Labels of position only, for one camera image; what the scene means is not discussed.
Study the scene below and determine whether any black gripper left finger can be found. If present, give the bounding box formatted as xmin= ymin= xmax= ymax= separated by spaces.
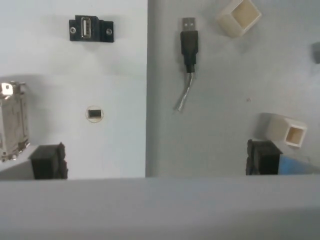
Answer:
xmin=0 ymin=142 xmax=69 ymax=180

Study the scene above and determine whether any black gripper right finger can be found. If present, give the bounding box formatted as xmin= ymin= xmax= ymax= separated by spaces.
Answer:
xmin=245 ymin=138 xmax=320 ymax=176

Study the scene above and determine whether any small white square holder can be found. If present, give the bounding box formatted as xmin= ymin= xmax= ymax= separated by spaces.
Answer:
xmin=253 ymin=112 xmax=308 ymax=149

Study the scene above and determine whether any white task board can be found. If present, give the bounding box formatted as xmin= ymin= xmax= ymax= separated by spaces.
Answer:
xmin=0 ymin=0 xmax=149 ymax=180

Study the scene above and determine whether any large white square holder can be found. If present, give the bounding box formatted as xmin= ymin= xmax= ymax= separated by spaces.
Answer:
xmin=214 ymin=0 xmax=263 ymax=39

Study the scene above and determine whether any black USB plug with cable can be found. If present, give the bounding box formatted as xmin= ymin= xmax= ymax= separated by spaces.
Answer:
xmin=172 ymin=16 xmax=200 ymax=114

